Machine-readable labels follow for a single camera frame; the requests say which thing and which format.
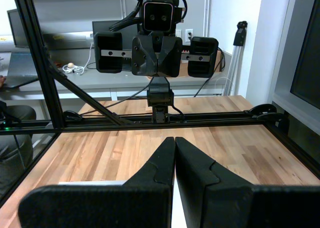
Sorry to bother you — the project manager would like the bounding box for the white coiled cable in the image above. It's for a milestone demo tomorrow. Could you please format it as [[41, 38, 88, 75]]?
[[61, 62, 86, 76]]

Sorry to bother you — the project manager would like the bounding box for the grey tripod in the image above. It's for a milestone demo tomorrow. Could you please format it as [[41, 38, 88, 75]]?
[[223, 21, 249, 97]]

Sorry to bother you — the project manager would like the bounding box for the dark computer monitor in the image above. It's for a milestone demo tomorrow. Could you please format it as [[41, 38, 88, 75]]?
[[6, 9, 30, 49]]

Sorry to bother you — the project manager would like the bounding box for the black frame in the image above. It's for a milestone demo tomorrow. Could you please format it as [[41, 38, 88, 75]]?
[[0, 0, 320, 206]]

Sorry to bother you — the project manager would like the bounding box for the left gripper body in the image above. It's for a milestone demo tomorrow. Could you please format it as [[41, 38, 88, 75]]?
[[94, 32, 220, 78]]

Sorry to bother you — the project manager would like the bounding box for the dark laptop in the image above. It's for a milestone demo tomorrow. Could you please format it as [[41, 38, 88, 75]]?
[[5, 51, 40, 89]]

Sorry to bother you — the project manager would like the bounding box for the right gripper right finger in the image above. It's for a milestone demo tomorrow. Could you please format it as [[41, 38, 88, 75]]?
[[174, 137, 320, 228]]

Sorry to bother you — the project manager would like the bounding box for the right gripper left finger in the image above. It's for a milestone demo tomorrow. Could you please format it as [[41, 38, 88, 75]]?
[[18, 137, 175, 228]]

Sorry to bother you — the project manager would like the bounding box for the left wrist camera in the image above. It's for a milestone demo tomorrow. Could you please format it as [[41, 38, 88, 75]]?
[[141, 0, 176, 36]]

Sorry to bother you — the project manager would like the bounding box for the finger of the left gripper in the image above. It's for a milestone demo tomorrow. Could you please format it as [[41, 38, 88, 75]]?
[[158, 36, 183, 78], [131, 35, 160, 76]]

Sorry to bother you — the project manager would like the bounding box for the grey desk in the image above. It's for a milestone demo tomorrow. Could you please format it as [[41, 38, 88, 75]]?
[[0, 51, 227, 102]]

